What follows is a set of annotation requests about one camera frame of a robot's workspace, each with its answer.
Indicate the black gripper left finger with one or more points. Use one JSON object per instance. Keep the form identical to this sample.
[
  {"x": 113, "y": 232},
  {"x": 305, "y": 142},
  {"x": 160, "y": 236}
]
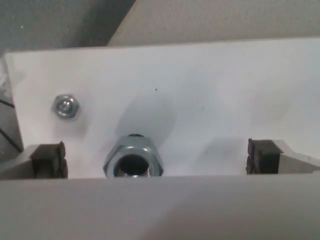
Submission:
[{"x": 47, "y": 162}]

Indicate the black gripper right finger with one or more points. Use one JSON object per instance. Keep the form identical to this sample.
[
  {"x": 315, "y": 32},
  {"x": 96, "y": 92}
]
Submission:
[{"x": 262, "y": 157}]

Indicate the metal hex bolt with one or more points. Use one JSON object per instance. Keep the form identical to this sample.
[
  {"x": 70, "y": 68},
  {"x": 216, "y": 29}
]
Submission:
[{"x": 125, "y": 152}]

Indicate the small metal hex nut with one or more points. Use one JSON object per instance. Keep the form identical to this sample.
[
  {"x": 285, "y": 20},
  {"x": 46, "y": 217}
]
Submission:
[{"x": 65, "y": 106}]

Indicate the white task board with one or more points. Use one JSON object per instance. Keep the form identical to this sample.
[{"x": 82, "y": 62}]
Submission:
[{"x": 200, "y": 87}]

